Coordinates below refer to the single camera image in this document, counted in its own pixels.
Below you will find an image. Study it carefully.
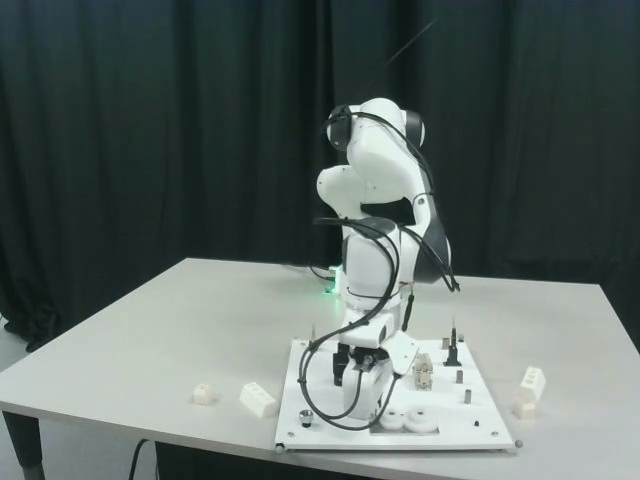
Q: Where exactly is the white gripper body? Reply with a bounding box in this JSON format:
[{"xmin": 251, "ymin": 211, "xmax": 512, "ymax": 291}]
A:
[{"xmin": 341, "ymin": 360, "xmax": 397, "ymax": 419}]

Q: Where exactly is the black looping camera cable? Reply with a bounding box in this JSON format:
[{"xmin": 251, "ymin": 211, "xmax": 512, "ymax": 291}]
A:
[{"xmin": 297, "ymin": 319, "xmax": 396, "ymax": 431}]

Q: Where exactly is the white sloped holder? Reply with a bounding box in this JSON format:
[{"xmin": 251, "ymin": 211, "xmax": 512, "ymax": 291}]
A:
[{"xmin": 519, "ymin": 367, "xmax": 548, "ymax": 401}]

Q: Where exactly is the black D-SUB plug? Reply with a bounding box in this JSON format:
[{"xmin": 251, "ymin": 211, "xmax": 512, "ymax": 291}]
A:
[{"xmin": 331, "ymin": 351, "xmax": 351, "ymax": 387}]

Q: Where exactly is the white task board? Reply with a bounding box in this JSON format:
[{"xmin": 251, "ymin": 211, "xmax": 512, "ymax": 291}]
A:
[{"xmin": 273, "ymin": 334, "xmax": 524, "ymax": 444}]

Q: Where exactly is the black table leg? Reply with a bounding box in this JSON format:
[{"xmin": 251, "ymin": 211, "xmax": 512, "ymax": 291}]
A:
[{"xmin": 0, "ymin": 409, "xmax": 44, "ymax": 480}]

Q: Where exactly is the metal beige connector block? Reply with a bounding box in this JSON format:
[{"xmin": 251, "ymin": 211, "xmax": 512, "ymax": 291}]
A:
[{"xmin": 410, "ymin": 353, "xmax": 434, "ymax": 389}]

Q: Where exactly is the black floor cable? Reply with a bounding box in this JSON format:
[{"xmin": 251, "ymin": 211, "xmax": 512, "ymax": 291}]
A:
[{"xmin": 130, "ymin": 438, "xmax": 157, "ymax": 480}]

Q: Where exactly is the long white holder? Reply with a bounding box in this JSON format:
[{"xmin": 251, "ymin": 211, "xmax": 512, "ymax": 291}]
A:
[{"xmin": 238, "ymin": 382, "xmax": 278, "ymax": 417}]

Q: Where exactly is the small white cube holder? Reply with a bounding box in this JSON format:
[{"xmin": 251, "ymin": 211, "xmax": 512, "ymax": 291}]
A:
[{"xmin": 189, "ymin": 383, "xmax": 219, "ymax": 405}]

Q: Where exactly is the black base cable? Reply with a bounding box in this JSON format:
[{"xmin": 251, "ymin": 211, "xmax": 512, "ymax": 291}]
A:
[{"xmin": 282, "ymin": 262, "xmax": 334, "ymax": 279}]

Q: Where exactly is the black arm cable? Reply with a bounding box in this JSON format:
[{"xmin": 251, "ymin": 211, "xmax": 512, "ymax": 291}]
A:
[{"xmin": 312, "ymin": 107, "xmax": 461, "ymax": 321}]

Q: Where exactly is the black curtain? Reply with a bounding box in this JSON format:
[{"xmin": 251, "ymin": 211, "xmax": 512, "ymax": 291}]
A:
[{"xmin": 0, "ymin": 0, "xmax": 640, "ymax": 351}]

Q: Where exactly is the white large gear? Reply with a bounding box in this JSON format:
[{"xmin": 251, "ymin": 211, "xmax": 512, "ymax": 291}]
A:
[{"xmin": 405, "ymin": 407, "xmax": 432, "ymax": 434}]

